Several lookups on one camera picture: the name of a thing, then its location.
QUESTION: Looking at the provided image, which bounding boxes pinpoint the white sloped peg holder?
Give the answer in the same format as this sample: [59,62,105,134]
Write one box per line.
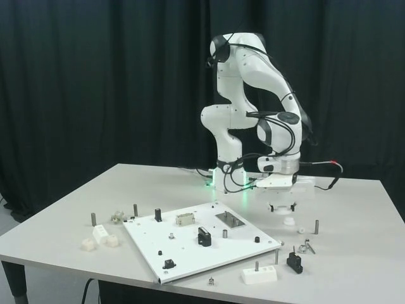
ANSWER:
[240,267,279,285]

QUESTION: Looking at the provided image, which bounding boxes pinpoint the black curtain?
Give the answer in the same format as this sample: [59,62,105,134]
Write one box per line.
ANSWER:
[0,0,405,219]

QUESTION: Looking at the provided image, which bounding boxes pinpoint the long white peg holder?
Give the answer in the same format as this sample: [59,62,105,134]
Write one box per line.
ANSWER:
[92,224,110,245]

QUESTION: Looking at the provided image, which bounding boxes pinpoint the white task board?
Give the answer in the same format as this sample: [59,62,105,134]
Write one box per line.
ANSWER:
[122,200,285,285]

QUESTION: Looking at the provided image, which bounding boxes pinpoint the white large gear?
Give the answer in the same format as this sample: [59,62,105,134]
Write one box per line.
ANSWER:
[272,205,294,217]

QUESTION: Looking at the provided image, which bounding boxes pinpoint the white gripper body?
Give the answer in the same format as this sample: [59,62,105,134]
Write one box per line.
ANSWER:
[265,177,316,205]

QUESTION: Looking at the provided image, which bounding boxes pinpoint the black D-SUB plug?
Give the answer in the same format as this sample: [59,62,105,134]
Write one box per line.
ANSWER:
[285,248,304,275]

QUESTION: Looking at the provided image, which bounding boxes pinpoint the black base cables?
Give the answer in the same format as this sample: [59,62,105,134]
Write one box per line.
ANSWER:
[178,165,216,179]

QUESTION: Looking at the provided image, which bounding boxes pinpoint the dark table leg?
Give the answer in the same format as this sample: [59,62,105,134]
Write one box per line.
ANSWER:
[1,260,27,304]

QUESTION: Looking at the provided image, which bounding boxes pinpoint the black floor cable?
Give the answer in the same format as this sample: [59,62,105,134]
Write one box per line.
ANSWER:
[83,277,99,304]

